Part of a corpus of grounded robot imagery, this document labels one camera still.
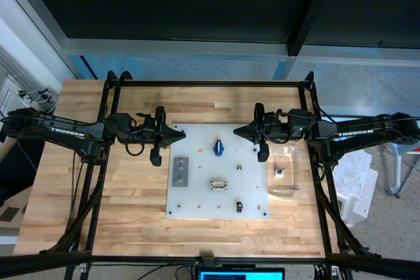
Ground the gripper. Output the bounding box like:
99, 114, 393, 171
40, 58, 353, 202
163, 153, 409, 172
233, 103, 290, 164
135, 106, 187, 167

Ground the blue round connector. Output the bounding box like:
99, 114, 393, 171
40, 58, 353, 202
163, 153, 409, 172
211, 138, 226, 157

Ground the beige multi-pin connector housing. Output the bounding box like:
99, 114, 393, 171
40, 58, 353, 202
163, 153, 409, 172
209, 180, 230, 192

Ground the grey metal plate with pegs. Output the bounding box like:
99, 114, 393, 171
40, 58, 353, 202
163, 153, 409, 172
171, 156, 190, 189

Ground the white task board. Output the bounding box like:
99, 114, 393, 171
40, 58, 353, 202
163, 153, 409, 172
165, 123, 271, 220

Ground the clear plastic tub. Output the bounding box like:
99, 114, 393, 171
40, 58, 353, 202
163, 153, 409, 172
266, 144, 301, 199

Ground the white foam packing piece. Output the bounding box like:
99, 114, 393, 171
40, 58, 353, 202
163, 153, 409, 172
331, 153, 379, 229

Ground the laptop screen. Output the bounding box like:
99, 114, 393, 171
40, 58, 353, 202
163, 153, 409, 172
196, 267, 285, 280

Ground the cardboard box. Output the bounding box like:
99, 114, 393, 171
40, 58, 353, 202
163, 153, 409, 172
0, 185, 33, 228

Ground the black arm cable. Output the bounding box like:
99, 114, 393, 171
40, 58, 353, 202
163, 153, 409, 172
274, 111, 298, 122
124, 140, 147, 157

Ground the black aluminium frame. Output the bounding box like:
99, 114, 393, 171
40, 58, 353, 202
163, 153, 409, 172
0, 70, 420, 280

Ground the small black camera mount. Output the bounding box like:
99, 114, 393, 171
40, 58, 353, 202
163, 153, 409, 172
200, 250, 220, 267

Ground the tangled cable bundle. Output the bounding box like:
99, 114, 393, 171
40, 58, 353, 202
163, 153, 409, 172
16, 87, 58, 106

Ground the grey metal stool frame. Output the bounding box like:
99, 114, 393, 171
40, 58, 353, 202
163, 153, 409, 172
382, 142, 420, 199

